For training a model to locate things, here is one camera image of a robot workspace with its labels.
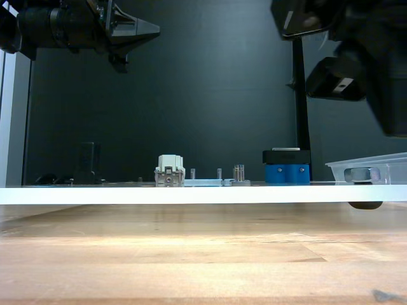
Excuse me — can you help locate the silver M12 hex nut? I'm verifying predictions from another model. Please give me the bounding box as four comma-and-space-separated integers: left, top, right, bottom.
343, 168, 382, 183

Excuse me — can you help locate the clear plastic tub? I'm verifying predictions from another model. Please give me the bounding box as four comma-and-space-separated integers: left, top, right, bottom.
324, 151, 407, 186

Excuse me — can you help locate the black M12 bolt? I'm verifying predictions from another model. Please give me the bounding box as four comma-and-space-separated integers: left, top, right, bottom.
347, 180, 383, 211

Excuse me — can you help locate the black connector block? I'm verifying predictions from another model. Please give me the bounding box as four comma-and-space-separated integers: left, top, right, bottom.
262, 146, 312, 166

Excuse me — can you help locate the beige connector housing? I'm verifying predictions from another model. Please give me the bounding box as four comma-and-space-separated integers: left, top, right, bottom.
153, 154, 186, 188

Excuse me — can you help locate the white board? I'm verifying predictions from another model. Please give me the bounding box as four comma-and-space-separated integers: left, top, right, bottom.
0, 180, 407, 206

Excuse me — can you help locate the clear acrylic bar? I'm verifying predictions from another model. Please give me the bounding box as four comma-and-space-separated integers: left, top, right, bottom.
183, 178, 230, 187

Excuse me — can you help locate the silver metal socket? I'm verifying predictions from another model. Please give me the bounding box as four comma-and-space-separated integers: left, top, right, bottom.
229, 163, 252, 187

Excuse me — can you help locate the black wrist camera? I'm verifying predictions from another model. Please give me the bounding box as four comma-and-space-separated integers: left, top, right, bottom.
271, 0, 332, 41

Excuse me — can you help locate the black wall post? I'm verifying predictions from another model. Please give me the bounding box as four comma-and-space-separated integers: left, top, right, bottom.
286, 39, 312, 180

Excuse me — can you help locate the blue plastic mount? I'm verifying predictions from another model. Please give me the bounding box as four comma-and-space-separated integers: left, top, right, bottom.
264, 163, 311, 186

